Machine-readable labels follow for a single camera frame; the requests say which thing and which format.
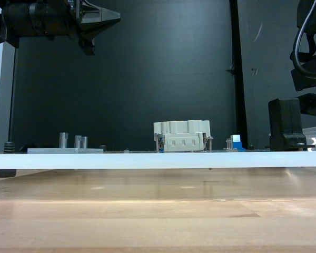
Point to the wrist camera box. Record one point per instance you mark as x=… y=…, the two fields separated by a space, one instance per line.
x=310 y=76

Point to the white task board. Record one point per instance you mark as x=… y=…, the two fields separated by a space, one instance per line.
x=158 y=160

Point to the beige connector socket housing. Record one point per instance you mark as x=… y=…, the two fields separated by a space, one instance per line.
x=183 y=131

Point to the grey metal block with posts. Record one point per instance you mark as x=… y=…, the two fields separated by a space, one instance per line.
x=55 y=150

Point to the black clamp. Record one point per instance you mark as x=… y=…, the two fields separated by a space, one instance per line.
x=285 y=124

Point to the black board foot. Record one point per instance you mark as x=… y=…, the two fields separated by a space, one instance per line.
x=6 y=172

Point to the blue round socket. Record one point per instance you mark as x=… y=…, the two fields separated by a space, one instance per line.
x=161 y=143

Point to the black metal frame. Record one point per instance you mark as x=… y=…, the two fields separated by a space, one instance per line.
x=12 y=92

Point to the black wall post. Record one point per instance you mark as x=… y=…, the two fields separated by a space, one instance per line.
x=238 y=79

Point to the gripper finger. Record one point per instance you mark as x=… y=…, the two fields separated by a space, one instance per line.
x=108 y=15
x=100 y=27

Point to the small blue white connector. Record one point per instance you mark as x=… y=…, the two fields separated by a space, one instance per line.
x=237 y=145

